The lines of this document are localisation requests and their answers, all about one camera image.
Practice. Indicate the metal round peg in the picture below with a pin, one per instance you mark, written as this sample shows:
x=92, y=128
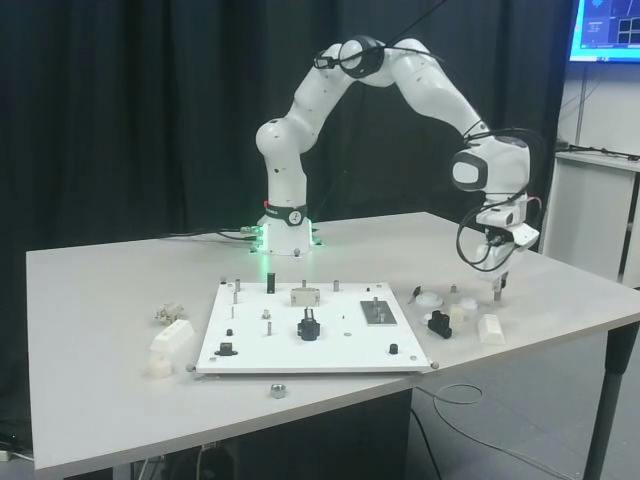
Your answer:
x=497, y=296

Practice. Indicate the black cabinet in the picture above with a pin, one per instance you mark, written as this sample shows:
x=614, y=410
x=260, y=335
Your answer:
x=325, y=440

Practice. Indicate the blue screen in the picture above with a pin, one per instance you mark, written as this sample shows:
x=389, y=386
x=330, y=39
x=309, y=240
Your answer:
x=605, y=30

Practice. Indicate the beige Ethernet plug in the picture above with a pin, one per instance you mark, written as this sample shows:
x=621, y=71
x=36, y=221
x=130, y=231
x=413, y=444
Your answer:
x=170, y=314

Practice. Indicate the white camera box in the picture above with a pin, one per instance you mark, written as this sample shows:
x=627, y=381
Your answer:
x=497, y=217

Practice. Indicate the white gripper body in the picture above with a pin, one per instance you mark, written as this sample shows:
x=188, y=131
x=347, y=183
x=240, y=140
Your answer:
x=495, y=262

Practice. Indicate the white cabinet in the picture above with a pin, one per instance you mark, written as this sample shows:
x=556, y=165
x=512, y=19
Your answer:
x=595, y=225

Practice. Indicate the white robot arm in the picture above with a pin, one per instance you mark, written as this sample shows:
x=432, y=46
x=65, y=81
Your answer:
x=285, y=150

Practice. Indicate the flat white mounting plate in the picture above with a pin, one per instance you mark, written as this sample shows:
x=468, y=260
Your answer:
x=525, y=235

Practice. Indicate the metal hex nut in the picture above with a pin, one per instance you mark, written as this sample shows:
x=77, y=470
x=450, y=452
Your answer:
x=277, y=391

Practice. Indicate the black table leg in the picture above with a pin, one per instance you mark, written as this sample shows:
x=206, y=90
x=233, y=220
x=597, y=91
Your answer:
x=607, y=400

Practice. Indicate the white large gear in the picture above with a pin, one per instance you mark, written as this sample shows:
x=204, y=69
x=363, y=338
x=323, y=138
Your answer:
x=431, y=300

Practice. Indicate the black D-SUB plug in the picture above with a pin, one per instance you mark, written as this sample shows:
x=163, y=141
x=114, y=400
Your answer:
x=440, y=325

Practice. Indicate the black curtain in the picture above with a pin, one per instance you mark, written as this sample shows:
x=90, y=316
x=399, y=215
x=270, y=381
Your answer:
x=125, y=100

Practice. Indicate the long white peg holder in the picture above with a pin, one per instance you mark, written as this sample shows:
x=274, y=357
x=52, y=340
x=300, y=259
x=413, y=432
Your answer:
x=172, y=337

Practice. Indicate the black connector block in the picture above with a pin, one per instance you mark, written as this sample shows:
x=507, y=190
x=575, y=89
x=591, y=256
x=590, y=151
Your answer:
x=309, y=327

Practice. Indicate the small white cube holder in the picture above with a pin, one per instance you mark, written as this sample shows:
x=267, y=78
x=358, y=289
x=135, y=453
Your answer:
x=159, y=365
x=457, y=316

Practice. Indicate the white task board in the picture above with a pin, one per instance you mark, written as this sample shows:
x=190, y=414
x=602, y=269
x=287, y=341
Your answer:
x=300, y=355

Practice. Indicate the white holder with three holes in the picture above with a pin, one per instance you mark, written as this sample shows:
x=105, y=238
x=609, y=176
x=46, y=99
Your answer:
x=491, y=330

